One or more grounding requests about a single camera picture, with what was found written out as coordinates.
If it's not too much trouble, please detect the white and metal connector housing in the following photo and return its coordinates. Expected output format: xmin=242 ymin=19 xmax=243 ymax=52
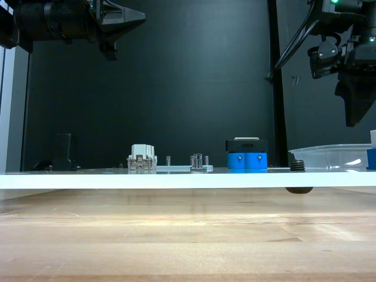
xmin=126 ymin=143 xmax=158 ymax=174

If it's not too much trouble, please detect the silver metal connector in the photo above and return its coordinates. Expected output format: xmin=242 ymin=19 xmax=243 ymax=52
xmin=190 ymin=152 xmax=210 ymax=174

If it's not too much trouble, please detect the clear plastic tub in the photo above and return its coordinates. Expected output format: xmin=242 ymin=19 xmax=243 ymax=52
xmin=287 ymin=143 xmax=372 ymax=171

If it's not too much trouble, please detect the black rubber foot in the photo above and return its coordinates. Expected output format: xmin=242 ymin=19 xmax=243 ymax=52
xmin=284 ymin=187 xmax=314 ymax=195

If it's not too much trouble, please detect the black block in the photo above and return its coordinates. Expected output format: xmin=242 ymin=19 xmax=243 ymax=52
xmin=225 ymin=139 xmax=268 ymax=154

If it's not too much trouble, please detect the clear acrylic bar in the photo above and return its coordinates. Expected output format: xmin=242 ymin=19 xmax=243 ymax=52
xmin=155 ymin=165 xmax=214 ymax=173

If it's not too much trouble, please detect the white board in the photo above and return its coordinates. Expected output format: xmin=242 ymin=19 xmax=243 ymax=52
xmin=0 ymin=167 xmax=376 ymax=190

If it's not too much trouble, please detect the black looped cable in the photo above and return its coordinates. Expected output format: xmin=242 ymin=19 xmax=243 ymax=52
xmin=275 ymin=0 xmax=324 ymax=70

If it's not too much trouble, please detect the blue socket mount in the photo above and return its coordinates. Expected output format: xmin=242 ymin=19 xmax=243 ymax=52
xmin=366 ymin=148 xmax=376 ymax=170

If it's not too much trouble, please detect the black frame post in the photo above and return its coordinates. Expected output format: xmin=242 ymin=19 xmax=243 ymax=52
xmin=264 ymin=0 xmax=290 ymax=167

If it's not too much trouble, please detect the blue connector mount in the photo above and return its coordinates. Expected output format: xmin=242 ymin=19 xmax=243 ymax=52
xmin=227 ymin=152 xmax=268 ymax=171

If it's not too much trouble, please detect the black frame bracket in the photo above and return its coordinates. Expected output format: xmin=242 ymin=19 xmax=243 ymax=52
xmin=32 ymin=132 xmax=83 ymax=171

